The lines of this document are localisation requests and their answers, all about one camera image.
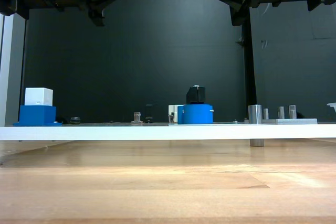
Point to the blue square holder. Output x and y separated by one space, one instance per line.
36 116

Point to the blue round holder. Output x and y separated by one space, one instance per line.
197 115

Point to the slimmest steel cylinder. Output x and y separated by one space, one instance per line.
265 113

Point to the white task board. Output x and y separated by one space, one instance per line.
131 132

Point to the slim steel cylinder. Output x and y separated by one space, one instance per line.
281 112

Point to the white cube block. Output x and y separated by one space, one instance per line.
38 96

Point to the grey cylinder base plate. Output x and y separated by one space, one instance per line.
288 121

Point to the black block plug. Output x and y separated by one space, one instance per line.
195 95

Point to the thick steel cylinder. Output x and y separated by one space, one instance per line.
256 113

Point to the medium steel cylinder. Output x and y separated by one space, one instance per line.
292 111

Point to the black aluminium frame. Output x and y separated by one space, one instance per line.
249 64

